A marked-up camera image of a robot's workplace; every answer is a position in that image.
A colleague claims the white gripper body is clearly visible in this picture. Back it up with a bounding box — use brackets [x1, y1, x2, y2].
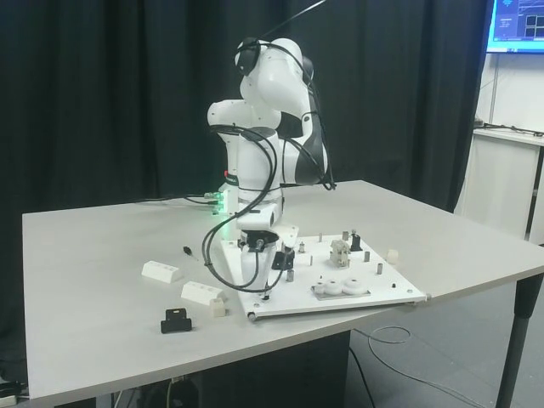
[240, 246, 275, 295]

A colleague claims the long white peg holder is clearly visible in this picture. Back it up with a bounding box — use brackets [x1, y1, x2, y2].
[141, 260, 178, 282]
[180, 280, 224, 305]

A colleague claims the flat white mounting plate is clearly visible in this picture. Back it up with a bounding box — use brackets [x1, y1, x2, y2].
[275, 224, 299, 248]

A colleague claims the black D-SUB plug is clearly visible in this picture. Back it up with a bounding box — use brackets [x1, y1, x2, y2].
[160, 307, 195, 336]

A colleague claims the beige connector block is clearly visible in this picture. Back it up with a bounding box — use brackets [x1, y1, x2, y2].
[329, 239, 352, 269]

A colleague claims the black cabinet under table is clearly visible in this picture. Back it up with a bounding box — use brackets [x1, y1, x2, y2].
[193, 329, 354, 408]

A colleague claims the white task board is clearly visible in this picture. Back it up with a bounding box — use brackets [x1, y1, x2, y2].
[221, 231, 433, 325]

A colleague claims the black curtain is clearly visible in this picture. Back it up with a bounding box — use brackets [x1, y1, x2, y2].
[0, 0, 497, 386]

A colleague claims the white cabinet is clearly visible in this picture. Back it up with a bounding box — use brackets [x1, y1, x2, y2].
[455, 126, 544, 247]

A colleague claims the dark table leg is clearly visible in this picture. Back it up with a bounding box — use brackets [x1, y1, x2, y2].
[507, 271, 540, 408]

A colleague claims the blue screen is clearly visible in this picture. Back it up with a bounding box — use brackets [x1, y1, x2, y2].
[484, 0, 544, 55]

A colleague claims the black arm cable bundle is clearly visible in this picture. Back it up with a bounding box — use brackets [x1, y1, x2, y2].
[202, 0, 324, 298]

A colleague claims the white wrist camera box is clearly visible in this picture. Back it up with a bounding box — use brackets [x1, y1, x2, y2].
[235, 204, 278, 231]

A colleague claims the black base cable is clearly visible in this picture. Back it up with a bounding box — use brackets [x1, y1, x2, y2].
[144, 193, 222, 206]

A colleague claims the black shoulder cable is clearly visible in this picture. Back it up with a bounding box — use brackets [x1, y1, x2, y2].
[297, 54, 339, 191]

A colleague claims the grey floor cable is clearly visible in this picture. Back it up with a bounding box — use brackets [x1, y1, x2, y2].
[367, 325, 471, 408]

